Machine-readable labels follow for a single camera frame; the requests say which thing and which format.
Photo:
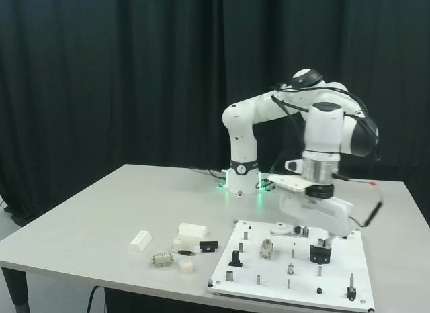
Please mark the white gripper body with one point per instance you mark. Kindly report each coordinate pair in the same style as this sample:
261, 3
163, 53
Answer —
319, 210

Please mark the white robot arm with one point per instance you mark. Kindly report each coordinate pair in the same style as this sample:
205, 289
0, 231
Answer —
242, 135

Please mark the white large gear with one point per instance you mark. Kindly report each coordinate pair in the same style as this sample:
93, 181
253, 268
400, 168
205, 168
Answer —
280, 229

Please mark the black D-SUB plug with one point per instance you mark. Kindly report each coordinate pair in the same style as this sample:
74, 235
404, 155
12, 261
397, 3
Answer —
320, 254

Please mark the metal BNC plug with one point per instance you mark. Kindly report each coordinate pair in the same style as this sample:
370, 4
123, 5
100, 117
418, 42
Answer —
289, 269

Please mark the white task board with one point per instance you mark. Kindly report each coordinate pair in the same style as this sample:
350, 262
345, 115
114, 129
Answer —
268, 293

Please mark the large metal square peg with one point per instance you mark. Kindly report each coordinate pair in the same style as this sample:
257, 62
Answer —
230, 276

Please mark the small black block plug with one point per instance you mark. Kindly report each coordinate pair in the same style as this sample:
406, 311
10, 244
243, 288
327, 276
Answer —
208, 246

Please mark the white holder with holes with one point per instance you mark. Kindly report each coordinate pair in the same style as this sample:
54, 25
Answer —
140, 240
193, 230

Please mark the small white round holder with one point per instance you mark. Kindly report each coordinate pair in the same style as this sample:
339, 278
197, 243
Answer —
180, 244

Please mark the grey multi-pin waterproof plug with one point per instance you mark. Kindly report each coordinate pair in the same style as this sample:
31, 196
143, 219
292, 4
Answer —
162, 261

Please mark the black curtain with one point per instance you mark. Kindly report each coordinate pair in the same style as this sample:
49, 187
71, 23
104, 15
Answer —
100, 74

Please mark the dark table leg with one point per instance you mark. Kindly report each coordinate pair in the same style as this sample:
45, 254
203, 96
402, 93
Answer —
15, 289

